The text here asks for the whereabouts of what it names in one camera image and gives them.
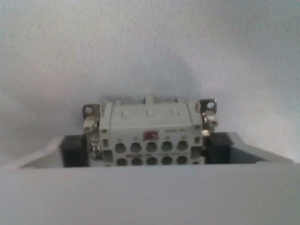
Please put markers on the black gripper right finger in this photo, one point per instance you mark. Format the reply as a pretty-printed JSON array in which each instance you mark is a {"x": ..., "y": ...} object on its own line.
[{"x": 219, "y": 150}]

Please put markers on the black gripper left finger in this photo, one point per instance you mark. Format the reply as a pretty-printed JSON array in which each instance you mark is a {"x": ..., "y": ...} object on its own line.
[{"x": 73, "y": 152}]

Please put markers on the grey waterproof plug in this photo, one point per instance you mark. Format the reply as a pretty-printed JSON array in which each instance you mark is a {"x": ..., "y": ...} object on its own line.
[{"x": 150, "y": 122}]

